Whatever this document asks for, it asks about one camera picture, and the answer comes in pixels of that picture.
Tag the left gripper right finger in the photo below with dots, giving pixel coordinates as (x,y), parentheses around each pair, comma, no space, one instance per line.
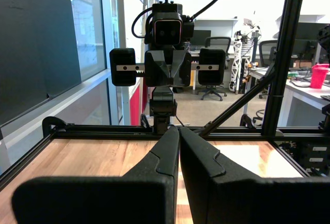
(257,200)

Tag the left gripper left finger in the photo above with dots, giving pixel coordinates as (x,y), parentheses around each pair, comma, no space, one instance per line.
(103,200)

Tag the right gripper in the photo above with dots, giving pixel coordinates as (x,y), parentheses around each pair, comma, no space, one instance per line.
(122,56)

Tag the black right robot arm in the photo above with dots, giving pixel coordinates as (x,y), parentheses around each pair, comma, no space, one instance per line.
(163,105)

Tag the yellow cabinet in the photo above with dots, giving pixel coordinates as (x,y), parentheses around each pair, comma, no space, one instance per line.
(192,78)

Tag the black computer monitor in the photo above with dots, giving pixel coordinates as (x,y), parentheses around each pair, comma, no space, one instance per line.
(303,48)
(203,37)

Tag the red partition panel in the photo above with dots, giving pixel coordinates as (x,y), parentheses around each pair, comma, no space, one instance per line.
(135,105)

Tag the black office chair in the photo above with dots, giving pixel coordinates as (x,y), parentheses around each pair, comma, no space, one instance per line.
(266,52)
(219,42)

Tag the black electronics box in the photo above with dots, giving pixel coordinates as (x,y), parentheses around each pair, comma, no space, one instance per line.
(296,154)

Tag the white desk hutch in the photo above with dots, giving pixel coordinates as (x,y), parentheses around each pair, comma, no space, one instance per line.
(216,25)
(309,18)

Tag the white lattice stand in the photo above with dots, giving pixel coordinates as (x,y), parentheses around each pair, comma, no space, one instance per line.
(236,64)

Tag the white desk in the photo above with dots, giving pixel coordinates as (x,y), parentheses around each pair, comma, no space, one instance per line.
(306,91)

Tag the cardboard box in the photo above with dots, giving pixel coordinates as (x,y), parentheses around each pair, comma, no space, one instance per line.
(304,64)

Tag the red plastic cup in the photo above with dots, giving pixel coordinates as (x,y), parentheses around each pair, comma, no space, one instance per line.
(319,77)

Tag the black corner bracket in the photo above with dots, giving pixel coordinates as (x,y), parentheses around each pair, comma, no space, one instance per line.
(51,122)
(245,120)

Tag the black aluminium frame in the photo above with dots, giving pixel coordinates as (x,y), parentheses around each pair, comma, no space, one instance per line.
(284,53)

